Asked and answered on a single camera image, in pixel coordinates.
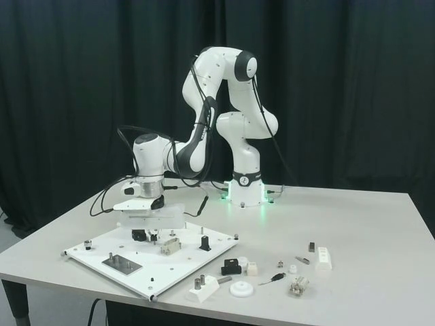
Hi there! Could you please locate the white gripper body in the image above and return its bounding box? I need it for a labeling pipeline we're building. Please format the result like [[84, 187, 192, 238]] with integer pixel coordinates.
[[116, 203, 186, 232]]

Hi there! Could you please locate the white holder with holes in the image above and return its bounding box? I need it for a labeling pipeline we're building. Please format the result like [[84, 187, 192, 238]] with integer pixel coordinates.
[[314, 247, 332, 272]]

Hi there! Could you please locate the white peg holder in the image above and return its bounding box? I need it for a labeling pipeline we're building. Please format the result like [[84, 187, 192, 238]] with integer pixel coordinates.
[[185, 275, 220, 302]]

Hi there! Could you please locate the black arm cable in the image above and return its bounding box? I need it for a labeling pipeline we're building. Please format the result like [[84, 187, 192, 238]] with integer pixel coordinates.
[[116, 50, 222, 189], [251, 76, 300, 187]]

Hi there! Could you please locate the black D-SUB plug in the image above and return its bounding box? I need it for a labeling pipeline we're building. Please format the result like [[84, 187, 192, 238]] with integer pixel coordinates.
[[220, 257, 243, 276]]

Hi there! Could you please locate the black curtain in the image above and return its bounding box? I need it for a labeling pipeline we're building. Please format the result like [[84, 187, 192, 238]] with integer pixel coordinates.
[[0, 0, 435, 238]]

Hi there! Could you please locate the dark table leg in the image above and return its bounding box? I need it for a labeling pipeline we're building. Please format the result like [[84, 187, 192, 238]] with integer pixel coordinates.
[[1, 280, 28, 326]]

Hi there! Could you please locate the white task board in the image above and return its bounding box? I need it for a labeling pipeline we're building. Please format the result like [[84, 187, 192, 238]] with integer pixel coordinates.
[[62, 222, 241, 302]]

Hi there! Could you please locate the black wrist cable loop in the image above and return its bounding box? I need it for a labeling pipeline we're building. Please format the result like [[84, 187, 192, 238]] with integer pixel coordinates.
[[88, 175, 137, 218]]

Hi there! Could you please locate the white large gear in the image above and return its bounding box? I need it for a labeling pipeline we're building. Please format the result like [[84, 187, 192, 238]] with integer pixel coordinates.
[[229, 282, 254, 300]]

